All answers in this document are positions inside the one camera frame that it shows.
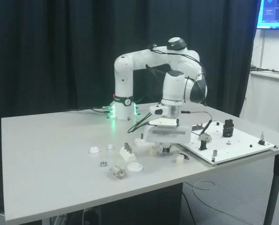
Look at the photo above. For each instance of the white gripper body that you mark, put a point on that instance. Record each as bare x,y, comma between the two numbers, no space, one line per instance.
167,136

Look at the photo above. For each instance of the metal BNC plug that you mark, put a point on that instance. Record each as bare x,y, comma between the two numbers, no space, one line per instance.
165,150

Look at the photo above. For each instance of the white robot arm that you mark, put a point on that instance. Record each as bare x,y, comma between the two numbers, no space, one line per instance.
174,89

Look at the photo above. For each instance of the black USB plug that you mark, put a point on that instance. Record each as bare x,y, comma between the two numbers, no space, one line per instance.
185,156

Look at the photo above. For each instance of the white square peg holder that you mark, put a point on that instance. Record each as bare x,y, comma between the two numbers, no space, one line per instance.
139,142

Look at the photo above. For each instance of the metal square peg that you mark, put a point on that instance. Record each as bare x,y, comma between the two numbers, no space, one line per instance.
141,136

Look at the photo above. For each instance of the white large gear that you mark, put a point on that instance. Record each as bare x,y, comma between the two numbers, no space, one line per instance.
134,167

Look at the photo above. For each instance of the medium metal round peg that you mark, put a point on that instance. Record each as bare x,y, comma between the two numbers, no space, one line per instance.
128,147

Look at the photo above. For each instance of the white round peg holder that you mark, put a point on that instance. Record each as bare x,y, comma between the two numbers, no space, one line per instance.
128,155

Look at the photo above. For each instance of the large metal round peg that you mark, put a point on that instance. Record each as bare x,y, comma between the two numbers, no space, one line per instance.
125,145

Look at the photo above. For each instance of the metal D-SUB connector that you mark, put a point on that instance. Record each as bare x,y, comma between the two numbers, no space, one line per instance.
117,170

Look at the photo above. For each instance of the white small gear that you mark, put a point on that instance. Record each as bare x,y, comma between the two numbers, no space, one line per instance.
109,146

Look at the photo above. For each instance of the metal nut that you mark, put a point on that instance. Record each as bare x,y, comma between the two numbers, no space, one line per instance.
103,163

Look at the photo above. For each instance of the black plug block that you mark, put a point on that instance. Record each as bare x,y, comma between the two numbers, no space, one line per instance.
228,128

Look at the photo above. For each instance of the white task board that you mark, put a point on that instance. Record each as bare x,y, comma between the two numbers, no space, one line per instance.
235,147

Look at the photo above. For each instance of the white medium gear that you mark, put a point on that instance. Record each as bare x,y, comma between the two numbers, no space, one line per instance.
93,150

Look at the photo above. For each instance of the white cabinet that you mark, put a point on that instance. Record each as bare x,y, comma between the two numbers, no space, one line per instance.
267,100

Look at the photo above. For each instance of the dark table leg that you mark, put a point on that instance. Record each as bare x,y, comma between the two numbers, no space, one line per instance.
276,185

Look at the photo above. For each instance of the black curtain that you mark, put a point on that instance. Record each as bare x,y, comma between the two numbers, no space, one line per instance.
60,47

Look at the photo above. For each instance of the blue screen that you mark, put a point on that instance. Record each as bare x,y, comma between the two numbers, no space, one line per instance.
274,14

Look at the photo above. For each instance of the flat white mount plate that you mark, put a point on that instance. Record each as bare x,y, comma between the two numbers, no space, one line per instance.
164,122

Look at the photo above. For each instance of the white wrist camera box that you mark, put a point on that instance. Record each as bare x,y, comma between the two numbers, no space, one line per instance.
156,109

